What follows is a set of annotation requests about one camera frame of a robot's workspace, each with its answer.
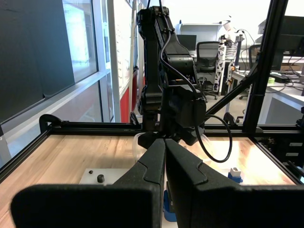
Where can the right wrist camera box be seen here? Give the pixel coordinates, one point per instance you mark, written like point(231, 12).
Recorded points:
point(191, 111)

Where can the short black knurled stud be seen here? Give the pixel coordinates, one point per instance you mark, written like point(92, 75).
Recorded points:
point(101, 178)

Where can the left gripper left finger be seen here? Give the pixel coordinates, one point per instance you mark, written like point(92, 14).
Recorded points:
point(95, 206)

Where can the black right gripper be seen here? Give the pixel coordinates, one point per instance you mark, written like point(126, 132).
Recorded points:
point(169, 114)

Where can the blue holder with white socket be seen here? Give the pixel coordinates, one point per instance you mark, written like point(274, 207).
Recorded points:
point(235, 175)

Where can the black computer monitor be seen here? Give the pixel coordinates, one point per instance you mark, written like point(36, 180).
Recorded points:
point(188, 42)

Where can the large black monitor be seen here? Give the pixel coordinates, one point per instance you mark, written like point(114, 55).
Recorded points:
point(293, 33)

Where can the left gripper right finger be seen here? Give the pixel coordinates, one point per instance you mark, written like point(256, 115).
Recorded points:
point(237, 206)

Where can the white lattice robot structure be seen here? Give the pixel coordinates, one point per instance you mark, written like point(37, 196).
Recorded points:
point(221, 64)

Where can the black mesh office chair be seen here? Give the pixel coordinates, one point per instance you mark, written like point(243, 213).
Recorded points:
point(209, 51)

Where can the black aluminium frame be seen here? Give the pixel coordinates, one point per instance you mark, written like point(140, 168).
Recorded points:
point(95, 125)

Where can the clear plastic tub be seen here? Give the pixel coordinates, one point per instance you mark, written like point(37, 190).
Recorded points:
point(136, 152)

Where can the green tape roll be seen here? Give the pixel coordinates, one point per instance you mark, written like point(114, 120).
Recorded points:
point(272, 80)

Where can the blue holder with black block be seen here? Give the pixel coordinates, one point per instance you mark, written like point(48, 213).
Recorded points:
point(169, 213)

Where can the white office desk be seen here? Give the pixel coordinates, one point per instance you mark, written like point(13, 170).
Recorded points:
point(280, 99)

